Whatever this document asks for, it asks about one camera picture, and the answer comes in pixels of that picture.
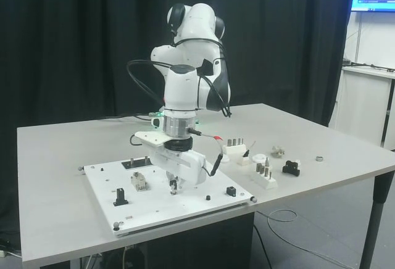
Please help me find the white square peg holder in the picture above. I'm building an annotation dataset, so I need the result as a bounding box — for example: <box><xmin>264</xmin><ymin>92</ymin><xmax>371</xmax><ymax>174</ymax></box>
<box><xmin>250</xmin><ymin>172</ymin><xmax>278</xmax><ymax>191</ymax></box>

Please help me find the white round peg holder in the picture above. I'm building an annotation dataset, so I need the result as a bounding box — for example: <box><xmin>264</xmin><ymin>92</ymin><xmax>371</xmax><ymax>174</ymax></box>
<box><xmin>221</xmin><ymin>143</ymin><xmax>245</xmax><ymax>155</ymax></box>

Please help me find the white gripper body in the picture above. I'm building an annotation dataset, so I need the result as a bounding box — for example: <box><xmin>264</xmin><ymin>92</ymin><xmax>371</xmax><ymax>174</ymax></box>
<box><xmin>150</xmin><ymin>149</ymin><xmax>207</xmax><ymax>187</ymax></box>

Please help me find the thin black cable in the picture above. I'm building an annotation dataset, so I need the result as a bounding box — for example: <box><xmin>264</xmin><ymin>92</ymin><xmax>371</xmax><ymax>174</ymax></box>
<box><xmin>341</xmin><ymin>60</ymin><xmax>395</xmax><ymax>73</ymax></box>

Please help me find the black base cable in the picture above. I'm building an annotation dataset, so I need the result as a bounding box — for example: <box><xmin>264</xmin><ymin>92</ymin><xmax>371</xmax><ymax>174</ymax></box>
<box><xmin>101</xmin><ymin>112</ymin><xmax>158</xmax><ymax>122</ymax></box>

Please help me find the black curtain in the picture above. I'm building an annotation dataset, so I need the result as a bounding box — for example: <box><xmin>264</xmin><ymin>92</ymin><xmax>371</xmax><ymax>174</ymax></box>
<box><xmin>0</xmin><ymin>0</ymin><xmax>360</xmax><ymax>248</ymax></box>

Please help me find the grey floor cable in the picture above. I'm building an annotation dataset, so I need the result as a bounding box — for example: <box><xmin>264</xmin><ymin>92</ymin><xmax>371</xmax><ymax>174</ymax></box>
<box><xmin>265</xmin><ymin>209</ymin><xmax>395</xmax><ymax>269</ymax></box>

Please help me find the black D-SUB plug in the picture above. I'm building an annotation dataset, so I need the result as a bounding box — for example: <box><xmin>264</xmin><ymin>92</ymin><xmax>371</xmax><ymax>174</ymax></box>
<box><xmin>282</xmin><ymin>160</ymin><xmax>302</xmax><ymax>176</ymax></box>

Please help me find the dark grey table leg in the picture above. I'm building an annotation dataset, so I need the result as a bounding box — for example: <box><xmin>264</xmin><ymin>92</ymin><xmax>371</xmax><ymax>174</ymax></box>
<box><xmin>360</xmin><ymin>170</ymin><xmax>387</xmax><ymax>269</ymax></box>

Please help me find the white task board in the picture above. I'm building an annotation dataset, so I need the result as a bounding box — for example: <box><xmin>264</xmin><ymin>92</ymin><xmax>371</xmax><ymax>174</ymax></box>
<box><xmin>78</xmin><ymin>153</ymin><xmax>257</xmax><ymax>238</ymax></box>

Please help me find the white flat camera plate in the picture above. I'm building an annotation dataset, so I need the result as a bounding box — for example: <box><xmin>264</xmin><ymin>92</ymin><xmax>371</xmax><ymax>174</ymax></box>
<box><xmin>135</xmin><ymin>131</ymin><xmax>170</xmax><ymax>146</ymax></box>

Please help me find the black plug with thin cable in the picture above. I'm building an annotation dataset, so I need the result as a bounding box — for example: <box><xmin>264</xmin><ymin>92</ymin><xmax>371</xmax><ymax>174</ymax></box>
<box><xmin>243</xmin><ymin>141</ymin><xmax>256</xmax><ymax>159</ymax></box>

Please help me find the silver wrist ring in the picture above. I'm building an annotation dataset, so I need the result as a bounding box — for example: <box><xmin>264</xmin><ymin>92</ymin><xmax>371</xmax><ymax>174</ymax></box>
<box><xmin>162</xmin><ymin>114</ymin><xmax>196</xmax><ymax>137</ymax></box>

